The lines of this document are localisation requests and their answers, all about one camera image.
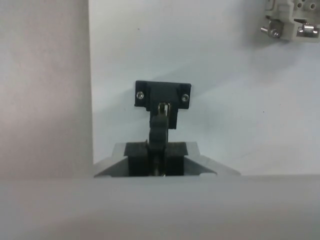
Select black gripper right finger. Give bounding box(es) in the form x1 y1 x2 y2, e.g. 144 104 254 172
164 141 242 178

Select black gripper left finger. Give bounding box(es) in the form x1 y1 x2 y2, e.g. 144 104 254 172
93 141 150 178

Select white task board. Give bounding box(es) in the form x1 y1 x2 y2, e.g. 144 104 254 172
88 0 320 177

